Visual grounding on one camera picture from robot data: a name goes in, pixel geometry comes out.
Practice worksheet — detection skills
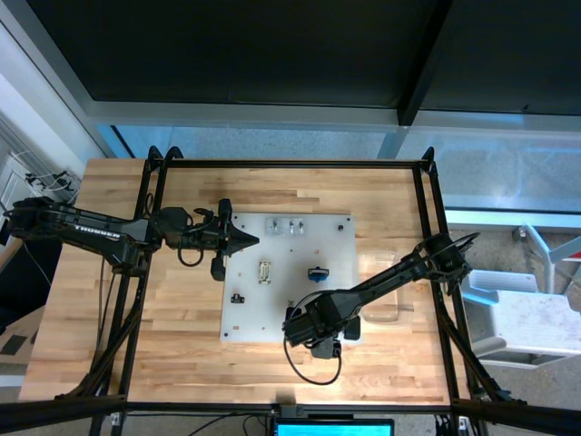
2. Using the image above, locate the white plastic step stool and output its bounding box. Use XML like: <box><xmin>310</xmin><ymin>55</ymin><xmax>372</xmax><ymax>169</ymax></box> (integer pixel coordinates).
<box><xmin>462</xmin><ymin>267</ymin><xmax>581</xmax><ymax>369</ymax></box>

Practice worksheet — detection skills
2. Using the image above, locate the black frame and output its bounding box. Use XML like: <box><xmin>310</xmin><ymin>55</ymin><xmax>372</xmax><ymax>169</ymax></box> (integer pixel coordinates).
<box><xmin>0</xmin><ymin>144</ymin><xmax>581</xmax><ymax>436</ymax></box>

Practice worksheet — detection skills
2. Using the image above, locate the laptop screen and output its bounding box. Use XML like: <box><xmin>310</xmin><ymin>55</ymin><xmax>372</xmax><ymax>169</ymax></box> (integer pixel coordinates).
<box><xmin>271</xmin><ymin>416</ymin><xmax>395</xmax><ymax>436</ymax></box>

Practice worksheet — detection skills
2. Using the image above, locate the grey metal chair frame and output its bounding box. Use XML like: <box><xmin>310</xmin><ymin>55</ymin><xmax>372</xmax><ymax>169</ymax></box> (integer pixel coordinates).
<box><xmin>512</xmin><ymin>222</ymin><xmax>581</xmax><ymax>296</ymax></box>

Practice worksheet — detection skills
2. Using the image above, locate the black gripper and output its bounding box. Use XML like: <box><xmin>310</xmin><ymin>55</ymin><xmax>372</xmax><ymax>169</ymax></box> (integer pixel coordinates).
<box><xmin>340</xmin><ymin>316</ymin><xmax>363</xmax><ymax>341</ymax></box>
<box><xmin>192</xmin><ymin>198</ymin><xmax>261</xmax><ymax>282</ymax></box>

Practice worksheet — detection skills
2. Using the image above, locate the white board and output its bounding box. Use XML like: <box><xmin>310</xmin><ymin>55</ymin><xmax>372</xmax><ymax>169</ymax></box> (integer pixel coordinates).
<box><xmin>219</xmin><ymin>212</ymin><xmax>364</xmax><ymax>344</ymax></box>

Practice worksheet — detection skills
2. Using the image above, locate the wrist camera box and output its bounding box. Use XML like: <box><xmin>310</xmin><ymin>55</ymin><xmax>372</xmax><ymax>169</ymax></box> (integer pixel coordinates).
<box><xmin>310</xmin><ymin>338</ymin><xmax>342</xmax><ymax>361</ymax></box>

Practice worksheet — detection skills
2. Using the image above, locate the small black table camera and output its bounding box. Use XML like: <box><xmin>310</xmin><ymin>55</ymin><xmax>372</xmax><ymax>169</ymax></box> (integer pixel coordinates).
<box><xmin>276</xmin><ymin>394</ymin><xmax>304</xmax><ymax>417</ymax></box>

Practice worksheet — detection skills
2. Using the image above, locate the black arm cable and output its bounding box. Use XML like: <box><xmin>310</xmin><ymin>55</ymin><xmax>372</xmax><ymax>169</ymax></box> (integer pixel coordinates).
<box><xmin>176</xmin><ymin>244</ymin><xmax>204</xmax><ymax>267</ymax></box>
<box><xmin>282</xmin><ymin>333</ymin><xmax>344</xmax><ymax>386</ymax></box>

